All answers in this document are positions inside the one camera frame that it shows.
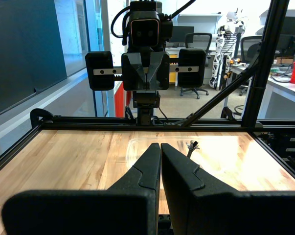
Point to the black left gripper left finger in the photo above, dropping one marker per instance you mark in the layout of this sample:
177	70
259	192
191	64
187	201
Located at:
88	210

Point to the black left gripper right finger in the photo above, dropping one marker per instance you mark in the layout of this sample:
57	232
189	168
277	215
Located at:
223	210

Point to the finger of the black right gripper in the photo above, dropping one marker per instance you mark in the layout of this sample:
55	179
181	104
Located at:
155	63
136	63

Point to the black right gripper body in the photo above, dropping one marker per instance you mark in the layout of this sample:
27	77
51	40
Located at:
99	61

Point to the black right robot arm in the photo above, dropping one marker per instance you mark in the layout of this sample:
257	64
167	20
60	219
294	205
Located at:
147	102

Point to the red cabinet panel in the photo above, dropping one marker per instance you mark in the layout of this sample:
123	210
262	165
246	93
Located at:
119	98

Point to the small black computer monitor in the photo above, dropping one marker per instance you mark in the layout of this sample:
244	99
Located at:
184	34

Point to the black mesh office chair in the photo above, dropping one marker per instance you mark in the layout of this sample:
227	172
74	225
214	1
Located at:
198	35

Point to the clear plastic tub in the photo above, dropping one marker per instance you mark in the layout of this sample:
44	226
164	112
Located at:
211	156

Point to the white lattice robot figure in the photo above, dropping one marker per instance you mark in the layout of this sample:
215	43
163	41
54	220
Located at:
220	49

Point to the grey mesh office chair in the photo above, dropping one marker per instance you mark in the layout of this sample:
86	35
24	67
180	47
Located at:
250	49

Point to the white office desk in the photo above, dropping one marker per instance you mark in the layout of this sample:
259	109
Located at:
284	90

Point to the large black computer monitor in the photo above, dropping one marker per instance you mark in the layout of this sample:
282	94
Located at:
289	36

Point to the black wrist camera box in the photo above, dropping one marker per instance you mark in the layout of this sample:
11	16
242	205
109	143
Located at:
144	31

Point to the black frame corner clamp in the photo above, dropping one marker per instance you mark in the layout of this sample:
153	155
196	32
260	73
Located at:
228	112
39	113

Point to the black metal table frame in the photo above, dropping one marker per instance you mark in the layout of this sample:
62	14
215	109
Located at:
259	98

